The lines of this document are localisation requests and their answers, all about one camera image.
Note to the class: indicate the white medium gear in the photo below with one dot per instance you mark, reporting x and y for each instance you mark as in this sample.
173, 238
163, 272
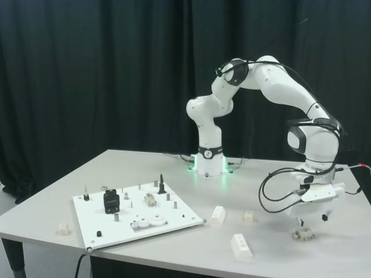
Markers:
143, 223

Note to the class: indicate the metal BNC plug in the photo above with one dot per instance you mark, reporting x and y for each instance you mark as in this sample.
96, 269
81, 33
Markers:
126, 195

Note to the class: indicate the white large gear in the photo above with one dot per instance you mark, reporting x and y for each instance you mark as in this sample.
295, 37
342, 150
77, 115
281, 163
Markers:
158, 220

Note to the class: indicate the black D-SUB plug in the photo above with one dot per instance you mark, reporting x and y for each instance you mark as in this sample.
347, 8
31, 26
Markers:
111, 202

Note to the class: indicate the white task board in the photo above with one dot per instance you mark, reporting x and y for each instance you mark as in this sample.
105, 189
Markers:
95, 231

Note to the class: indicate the black curtains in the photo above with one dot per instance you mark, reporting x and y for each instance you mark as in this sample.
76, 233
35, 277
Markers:
87, 58

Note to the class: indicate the white holder with holes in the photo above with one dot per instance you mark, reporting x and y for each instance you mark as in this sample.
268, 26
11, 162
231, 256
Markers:
240, 246
217, 215

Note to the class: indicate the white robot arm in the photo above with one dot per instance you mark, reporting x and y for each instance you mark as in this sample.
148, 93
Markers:
290, 89

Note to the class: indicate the grey waterproof plug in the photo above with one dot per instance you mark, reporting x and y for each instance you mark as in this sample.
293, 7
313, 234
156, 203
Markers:
303, 234

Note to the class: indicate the metal round peg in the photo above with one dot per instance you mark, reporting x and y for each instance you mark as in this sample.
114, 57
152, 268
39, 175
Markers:
116, 217

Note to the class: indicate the metal bolt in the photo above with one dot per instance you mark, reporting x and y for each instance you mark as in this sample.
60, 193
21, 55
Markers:
86, 193

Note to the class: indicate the black table leg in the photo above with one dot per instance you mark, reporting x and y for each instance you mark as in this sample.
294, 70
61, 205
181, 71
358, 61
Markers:
13, 257

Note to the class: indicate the small white holder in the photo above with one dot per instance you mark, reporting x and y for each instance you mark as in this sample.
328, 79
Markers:
249, 217
63, 229

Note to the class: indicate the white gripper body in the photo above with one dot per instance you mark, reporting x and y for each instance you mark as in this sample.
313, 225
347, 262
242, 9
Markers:
310, 208

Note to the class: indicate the flat white mounting plate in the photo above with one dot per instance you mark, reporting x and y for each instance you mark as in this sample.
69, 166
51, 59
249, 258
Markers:
327, 192

